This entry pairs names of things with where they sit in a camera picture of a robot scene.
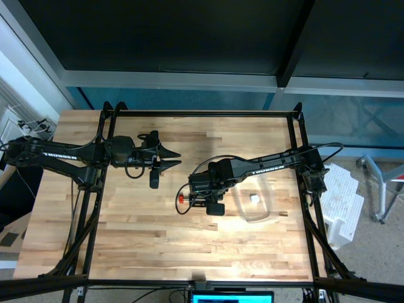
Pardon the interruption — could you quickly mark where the blue laptop screen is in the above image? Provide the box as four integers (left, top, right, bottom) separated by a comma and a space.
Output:
190, 290, 275, 303

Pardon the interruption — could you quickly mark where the clear plastic tub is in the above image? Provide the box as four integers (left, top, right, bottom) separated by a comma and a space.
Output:
235, 176, 278, 223

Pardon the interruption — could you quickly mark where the arm shoulder cable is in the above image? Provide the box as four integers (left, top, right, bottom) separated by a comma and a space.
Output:
311, 142, 345, 165

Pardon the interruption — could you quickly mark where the black low camera mount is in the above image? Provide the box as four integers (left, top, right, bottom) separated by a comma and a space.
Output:
188, 279, 211, 291

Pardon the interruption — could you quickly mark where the cardboard box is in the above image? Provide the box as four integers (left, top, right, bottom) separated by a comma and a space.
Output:
0, 211, 32, 253

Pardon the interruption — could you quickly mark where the black metal frame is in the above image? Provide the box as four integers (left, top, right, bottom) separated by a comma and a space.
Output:
0, 100, 404, 303

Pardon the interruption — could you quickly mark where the gripper black cable loop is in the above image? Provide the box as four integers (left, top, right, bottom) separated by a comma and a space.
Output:
125, 157, 146, 179
175, 182, 199, 215

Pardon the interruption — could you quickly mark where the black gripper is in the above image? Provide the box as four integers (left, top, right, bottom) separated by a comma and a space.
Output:
126, 130, 183, 189
188, 170, 225, 217

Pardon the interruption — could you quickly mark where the chair with metal legs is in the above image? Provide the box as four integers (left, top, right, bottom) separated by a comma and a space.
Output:
356, 153, 404, 225

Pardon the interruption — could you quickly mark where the black vise hub orange knob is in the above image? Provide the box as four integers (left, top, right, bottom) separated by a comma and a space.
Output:
178, 192, 209, 208

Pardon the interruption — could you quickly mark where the black and white cable bundle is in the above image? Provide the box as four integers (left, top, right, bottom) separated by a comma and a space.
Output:
17, 117, 54, 135

